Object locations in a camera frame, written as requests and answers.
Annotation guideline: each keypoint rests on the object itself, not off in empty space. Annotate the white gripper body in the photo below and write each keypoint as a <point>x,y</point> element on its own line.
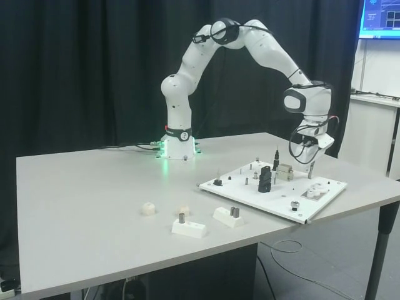
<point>320,147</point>

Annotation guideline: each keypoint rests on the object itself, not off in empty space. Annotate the metal round peg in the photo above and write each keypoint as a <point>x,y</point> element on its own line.
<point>310,173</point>
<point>181,218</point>

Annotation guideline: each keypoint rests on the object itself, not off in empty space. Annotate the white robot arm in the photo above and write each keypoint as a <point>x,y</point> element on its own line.
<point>178,103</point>

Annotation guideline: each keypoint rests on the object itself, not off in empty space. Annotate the dark square metal peg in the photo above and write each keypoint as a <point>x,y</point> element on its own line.
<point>237,213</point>
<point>232,212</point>

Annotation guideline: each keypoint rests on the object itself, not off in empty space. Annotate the white square peg holder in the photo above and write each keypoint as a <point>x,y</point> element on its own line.
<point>226,218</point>

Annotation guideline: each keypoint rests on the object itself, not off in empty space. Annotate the white round peg holder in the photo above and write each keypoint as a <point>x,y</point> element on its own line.
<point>190,229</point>

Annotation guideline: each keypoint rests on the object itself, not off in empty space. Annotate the white large gear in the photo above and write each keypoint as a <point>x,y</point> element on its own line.
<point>323,187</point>

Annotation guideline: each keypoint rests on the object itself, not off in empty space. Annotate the white medium gear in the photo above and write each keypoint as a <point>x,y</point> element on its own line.
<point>315,190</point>

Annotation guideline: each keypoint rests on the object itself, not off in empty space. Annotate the beige metal connector block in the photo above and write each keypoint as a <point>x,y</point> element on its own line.
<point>285,173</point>

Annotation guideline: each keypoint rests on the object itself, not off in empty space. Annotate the white small gear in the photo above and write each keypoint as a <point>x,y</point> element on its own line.
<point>311,195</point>

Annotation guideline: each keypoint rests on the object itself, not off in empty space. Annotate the white cabinet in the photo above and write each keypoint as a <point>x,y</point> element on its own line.
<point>372,134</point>

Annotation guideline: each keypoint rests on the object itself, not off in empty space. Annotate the black D-SUB plug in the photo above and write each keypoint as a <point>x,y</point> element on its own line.
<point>265,181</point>

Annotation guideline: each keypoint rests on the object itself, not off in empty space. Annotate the white task board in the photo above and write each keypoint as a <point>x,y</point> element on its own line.
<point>237,193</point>

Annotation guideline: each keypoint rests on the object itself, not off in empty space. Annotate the dark table leg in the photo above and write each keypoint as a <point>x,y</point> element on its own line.
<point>376,265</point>

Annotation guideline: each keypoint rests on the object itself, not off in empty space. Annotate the blue screen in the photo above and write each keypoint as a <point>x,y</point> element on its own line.
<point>379,18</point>

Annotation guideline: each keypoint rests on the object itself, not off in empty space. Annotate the small cream plastic block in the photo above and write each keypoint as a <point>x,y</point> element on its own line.
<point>147,208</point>
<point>184,209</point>

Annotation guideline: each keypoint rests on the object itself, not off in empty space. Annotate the black box under table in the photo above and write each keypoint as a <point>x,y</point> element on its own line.
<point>203,275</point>

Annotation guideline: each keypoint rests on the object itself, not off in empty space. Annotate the black curtain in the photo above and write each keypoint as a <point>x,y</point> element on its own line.
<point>62,62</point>

